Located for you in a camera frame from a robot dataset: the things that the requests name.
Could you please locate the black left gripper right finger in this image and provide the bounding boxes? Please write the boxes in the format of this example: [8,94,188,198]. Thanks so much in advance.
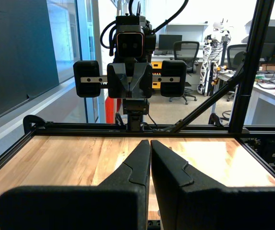
[150,139,275,230]

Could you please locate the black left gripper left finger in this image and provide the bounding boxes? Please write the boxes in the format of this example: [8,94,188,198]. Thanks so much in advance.
[0,139,152,230]

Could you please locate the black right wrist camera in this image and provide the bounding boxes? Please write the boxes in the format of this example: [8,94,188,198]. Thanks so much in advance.
[115,15,144,58]

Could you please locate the white desk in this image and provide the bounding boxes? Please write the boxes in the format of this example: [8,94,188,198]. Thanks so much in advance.
[217,71,275,125]
[151,53,205,63]

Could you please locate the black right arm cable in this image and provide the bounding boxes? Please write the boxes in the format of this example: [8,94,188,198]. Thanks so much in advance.
[154,0,190,32]
[100,20,118,56]

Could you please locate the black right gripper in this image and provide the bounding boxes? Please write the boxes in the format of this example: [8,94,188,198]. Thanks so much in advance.
[73,60,188,99]

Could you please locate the black aluminium frame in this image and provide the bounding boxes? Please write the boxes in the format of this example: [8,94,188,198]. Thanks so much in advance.
[0,0,275,186]

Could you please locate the orange cabinet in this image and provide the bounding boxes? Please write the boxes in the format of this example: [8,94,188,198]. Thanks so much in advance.
[105,97,116,124]

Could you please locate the black mesh office chair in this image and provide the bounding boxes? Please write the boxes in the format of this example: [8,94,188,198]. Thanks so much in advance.
[173,40,200,105]
[225,44,248,103]

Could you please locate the black control box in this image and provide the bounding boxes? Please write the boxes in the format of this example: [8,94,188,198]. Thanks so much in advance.
[242,138,275,187]

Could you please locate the yellow drawer cabinet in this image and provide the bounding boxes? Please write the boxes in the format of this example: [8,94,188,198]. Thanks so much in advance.
[151,61,163,88]

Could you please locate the white robot figure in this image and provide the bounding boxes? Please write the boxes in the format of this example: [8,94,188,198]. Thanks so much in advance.
[198,18,235,93]

